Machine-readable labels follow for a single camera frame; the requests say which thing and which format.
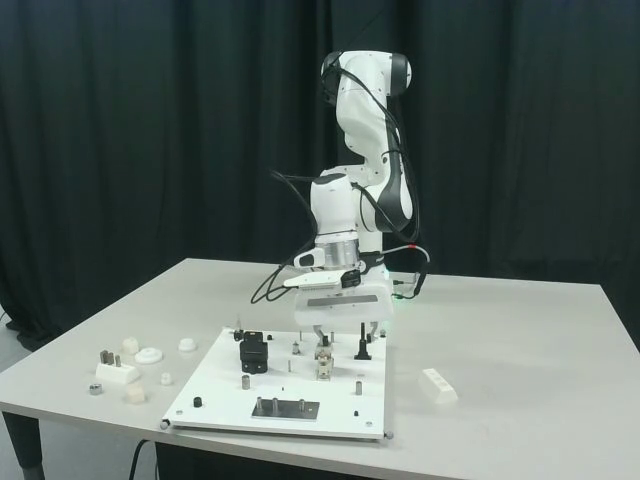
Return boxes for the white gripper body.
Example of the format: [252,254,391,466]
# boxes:
[293,277,394,326]

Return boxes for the grey waterproof plug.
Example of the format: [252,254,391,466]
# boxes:
[313,333,335,362]

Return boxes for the white mounting plate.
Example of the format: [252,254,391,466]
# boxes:
[283,271,347,291]

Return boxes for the white task board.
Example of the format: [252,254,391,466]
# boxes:
[160,312,397,443]

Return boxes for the black D-SUB plug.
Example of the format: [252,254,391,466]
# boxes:
[238,329,270,375]

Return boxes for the empty white peg holder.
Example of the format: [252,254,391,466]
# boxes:
[417,368,460,404]

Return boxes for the black table leg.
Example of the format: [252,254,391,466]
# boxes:
[0,410,42,480]

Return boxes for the black curtains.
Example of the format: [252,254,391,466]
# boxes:
[0,0,640,334]

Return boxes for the silver wrist ring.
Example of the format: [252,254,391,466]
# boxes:
[322,242,360,269]

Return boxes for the black camera cable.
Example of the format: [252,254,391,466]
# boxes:
[251,263,301,305]

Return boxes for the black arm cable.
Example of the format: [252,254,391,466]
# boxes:
[268,62,422,240]

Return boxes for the black hanging cable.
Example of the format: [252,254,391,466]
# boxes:
[130,438,157,480]

